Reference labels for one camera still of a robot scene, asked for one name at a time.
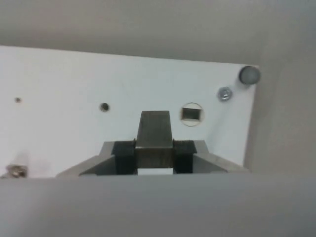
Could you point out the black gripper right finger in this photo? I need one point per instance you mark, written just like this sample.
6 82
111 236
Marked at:
182 155

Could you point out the large metal square peg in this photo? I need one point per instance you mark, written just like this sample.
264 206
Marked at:
154 133

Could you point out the white task board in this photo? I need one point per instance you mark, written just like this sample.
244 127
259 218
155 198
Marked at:
74 81

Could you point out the grey round corner cap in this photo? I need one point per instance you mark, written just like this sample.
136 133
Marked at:
249 75

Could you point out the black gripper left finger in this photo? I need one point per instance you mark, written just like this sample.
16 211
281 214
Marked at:
123 155

